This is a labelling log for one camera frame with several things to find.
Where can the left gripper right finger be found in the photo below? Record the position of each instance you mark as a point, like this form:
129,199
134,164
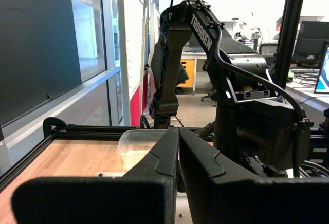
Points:
257,201

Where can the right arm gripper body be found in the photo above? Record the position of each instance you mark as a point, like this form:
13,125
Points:
270,136

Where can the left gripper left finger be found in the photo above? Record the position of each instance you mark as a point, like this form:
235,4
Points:
102,201

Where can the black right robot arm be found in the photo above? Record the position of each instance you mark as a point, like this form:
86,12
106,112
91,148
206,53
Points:
203,36

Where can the white desk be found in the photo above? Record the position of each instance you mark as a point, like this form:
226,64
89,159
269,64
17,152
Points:
200,55
308,98

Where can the clear plastic tub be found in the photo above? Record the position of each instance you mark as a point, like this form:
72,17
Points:
138,141

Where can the black office chair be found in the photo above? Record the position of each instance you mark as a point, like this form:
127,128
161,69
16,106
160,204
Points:
209,96
267,50

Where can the lit monitor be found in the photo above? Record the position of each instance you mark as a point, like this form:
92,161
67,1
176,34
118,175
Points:
324,75

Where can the dark monitor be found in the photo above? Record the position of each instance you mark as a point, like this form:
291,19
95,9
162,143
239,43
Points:
311,44

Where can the yellow drawer cabinet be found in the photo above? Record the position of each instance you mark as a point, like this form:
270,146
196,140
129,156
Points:
189,72

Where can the grey metal window sill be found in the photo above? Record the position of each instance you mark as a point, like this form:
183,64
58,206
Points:
64,100

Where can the black cloth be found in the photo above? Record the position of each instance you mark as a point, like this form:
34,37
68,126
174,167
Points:
158,64

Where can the white partition panel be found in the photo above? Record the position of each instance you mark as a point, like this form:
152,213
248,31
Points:
131,41

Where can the black metal frame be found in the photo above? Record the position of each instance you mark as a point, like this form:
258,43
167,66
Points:
90,131

